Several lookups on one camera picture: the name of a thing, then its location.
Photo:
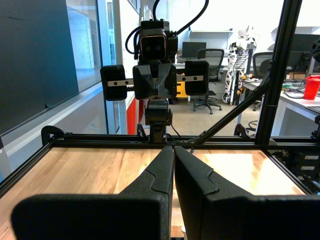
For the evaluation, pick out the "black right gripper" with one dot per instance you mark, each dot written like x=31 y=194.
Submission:
x=113 y=75

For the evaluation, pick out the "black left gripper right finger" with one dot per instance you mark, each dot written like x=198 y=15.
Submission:
x=237 y=215

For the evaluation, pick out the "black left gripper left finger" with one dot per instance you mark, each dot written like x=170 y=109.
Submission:
x=100 y=215

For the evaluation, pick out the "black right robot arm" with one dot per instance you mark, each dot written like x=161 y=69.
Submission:
x=158 y=117

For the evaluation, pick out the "yellow drawer cabinet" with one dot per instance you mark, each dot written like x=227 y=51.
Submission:
x=180 y=90

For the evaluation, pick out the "white partition with red base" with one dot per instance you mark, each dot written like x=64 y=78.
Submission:
x=131 y=115

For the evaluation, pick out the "black computer monitor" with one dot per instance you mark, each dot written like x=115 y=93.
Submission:
x=305 y=47
x=193 y=50

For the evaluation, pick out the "black mesh office chair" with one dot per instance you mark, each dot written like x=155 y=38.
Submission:
x=261 y=65
x=216 y=65

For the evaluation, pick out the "black box with white labels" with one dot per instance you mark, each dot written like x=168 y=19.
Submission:
x=295 y=162

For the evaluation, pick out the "white lattice humanoid figure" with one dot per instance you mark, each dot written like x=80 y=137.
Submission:
x=242 y=44

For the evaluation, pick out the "white office desk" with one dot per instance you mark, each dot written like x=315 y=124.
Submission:
x=278 y=117

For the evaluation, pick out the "dark keyboard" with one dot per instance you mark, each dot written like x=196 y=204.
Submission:
x=313 y=109

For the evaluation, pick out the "red plastic cup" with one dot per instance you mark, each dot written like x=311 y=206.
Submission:
x=312 y=87

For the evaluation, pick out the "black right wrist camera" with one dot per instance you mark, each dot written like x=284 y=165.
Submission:
x=152 y=45

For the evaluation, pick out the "black metal frame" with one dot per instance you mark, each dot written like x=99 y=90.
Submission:
x=100 y=140

